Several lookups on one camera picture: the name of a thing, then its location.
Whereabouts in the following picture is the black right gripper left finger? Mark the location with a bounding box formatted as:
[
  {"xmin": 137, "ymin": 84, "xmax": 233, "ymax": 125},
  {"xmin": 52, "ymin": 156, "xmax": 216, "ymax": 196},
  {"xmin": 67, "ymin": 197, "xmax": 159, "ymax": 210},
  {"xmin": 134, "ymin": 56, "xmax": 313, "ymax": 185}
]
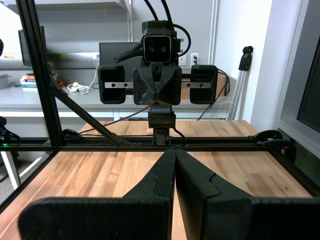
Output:
[{"xmin": 18, "ymin": 148, "xmax": 176, "ymax": 240}]

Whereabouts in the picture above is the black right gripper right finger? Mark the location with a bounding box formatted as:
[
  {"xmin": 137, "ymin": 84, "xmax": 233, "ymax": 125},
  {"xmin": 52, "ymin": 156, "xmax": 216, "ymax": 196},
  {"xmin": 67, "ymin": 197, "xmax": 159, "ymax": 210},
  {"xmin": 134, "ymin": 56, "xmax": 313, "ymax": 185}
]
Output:
[{"xmin": 175, "ymin": 148, "xmax": 320, "ymax": 240}]

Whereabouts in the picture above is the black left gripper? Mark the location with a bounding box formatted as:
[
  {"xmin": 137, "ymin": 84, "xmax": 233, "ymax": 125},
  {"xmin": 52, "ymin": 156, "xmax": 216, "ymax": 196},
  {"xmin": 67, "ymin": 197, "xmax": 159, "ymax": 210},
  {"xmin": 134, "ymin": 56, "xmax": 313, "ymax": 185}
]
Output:
[{"xmin": 97, "ymin": 62, "xmax": 219, "ymax": 106}]

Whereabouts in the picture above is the black computer monitor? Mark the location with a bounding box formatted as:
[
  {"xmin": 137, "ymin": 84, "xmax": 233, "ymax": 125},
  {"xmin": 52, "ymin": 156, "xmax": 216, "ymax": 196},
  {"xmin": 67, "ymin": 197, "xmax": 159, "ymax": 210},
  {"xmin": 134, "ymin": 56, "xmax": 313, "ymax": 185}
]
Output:
[
  {"xmin": 17, "ymin": 26, "xmax": 48, "ymax": 67},
  {"xmin": 99, "ymin": 41, "xmax": 144, "ymax": 66}
]

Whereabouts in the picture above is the brown cardboard box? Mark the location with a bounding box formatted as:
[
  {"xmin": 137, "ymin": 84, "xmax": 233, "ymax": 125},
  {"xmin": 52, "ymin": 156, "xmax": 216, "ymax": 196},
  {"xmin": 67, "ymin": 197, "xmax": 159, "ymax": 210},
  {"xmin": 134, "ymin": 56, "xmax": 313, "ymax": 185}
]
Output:
[{"xmin": 181, "ymin": 71, "xmax": 228, "ymax": 101}]

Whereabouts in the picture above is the aluminium tripod with black head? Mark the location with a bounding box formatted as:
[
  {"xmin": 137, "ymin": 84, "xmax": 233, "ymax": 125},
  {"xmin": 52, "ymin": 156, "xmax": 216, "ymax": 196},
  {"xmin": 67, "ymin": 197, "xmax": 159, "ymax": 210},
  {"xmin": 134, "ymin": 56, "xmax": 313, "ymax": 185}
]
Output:
[{"xmin": 227, "ymin": 45, "xmax": 255, "ymax": 121}]

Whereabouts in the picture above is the stack of books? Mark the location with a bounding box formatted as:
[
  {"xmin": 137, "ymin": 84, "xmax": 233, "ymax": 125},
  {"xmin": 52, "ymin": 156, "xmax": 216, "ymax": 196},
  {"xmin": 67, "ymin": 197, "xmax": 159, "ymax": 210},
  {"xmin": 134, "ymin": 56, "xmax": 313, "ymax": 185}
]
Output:
[{"xmin": 19, "ymin": 74, "xmax": 38, "ymax": 90}]

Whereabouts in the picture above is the grey desk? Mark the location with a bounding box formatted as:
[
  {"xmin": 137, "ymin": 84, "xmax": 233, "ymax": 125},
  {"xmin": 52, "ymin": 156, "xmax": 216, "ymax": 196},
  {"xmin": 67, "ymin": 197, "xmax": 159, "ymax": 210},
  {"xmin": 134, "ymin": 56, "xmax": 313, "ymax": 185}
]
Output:
[{"xmin": 0, "ymin": 73, "xmax": 238, "ymax": 121}]

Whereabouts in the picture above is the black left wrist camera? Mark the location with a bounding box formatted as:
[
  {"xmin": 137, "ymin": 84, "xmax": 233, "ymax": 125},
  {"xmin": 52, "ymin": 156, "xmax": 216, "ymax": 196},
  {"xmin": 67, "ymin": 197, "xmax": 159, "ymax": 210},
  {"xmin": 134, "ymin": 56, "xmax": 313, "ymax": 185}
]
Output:
[{"xmin": 142, "ymin": 34, "xmax": 173, "ymax": 64}]

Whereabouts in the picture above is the black braided cable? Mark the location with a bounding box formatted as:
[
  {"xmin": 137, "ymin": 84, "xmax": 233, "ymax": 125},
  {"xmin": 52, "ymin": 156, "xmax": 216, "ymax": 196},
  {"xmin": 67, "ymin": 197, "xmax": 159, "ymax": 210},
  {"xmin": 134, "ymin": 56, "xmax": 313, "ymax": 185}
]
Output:
[{"xmin": 113, "ymin": 44, "xmax": 144, "ymax": 64}]

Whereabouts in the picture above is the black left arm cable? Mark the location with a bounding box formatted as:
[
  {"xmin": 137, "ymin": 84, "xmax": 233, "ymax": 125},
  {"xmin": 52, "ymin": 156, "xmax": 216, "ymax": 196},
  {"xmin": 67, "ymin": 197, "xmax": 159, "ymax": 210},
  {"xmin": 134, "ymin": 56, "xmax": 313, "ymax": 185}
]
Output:
[
  {"xmin": 143, "ymin": 0, "xmax": 160, "ymax": 22},
  {"xmin": 161, "ymin": 0, "xmax": 174, "ymax": 26},
  {"xmin": 172, "ymin": 23, "xmax": 192, "ymax": 58}
]

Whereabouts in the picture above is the white cable bundle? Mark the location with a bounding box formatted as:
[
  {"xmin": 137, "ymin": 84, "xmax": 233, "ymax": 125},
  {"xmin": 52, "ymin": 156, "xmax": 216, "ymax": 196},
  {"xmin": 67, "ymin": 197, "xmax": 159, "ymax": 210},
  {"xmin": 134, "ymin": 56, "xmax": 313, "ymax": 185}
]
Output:
[{"xmin": 66, "ymin": 81, "xmax": 90, "ymax": 95}]

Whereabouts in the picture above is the black aluminium frame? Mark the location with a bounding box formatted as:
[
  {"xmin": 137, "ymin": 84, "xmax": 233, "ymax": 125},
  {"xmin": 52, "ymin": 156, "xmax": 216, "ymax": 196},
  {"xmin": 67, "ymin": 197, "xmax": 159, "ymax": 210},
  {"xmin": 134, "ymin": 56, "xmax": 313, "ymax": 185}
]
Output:
[{"xmin": 0, "ymin": 0, "xmax": 320, "ymax": 215}]

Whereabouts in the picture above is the white wall shelf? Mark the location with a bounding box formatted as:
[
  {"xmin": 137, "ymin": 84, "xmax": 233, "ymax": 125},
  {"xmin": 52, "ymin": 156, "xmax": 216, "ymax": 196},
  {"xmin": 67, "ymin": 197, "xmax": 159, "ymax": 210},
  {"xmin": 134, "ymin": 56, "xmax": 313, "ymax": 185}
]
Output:
[{"xmin": 0, "ymin": 0, "xmax": 134, "ymax": 43}]

